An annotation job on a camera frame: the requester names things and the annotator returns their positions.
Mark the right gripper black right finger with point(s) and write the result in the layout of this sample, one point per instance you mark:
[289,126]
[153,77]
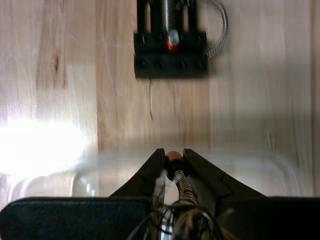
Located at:
[207,180]

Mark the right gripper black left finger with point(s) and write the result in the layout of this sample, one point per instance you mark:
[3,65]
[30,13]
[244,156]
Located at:
[147,180]

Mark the clear plastic tub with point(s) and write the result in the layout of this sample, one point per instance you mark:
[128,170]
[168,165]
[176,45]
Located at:
[87,175]

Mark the black vise with red knob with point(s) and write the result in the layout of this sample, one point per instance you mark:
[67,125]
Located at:
[150,67]

